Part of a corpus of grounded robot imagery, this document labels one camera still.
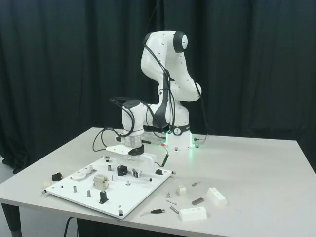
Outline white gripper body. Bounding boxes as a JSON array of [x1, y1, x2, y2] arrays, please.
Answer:
[[113, 152, 157, 172]]

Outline white task board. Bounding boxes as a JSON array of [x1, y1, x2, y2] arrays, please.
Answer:
[[42, 154, 176, 220]]

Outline black USB plug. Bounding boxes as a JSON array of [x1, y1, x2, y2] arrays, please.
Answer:
[[140, 208, 166, 217]]

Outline beige connector block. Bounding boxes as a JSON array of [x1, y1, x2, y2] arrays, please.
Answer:
[[92, 174, 110, 193]]

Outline white holder with holes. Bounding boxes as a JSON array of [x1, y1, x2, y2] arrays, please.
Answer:
[[179, 207, 208, 222], [205, 187, 228, 206]]

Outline dark table leg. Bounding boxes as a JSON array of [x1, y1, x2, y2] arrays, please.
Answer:
[[0, 203, 21, 237]]

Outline black curtains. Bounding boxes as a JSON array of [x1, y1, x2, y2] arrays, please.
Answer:
[[0, 0, 316, 175]]

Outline thin black rod on wire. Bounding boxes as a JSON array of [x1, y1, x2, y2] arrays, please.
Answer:
[[155, 153, 170, 168]]

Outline black looped cable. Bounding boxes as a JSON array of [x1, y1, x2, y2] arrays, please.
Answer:
[[91, 127, 124, 152]]

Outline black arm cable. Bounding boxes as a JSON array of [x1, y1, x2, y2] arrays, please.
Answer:
[[144, 39, 175, 125]]

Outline black floor cable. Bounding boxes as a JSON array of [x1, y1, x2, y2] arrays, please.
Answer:
[[64, 216, 76, 237]]

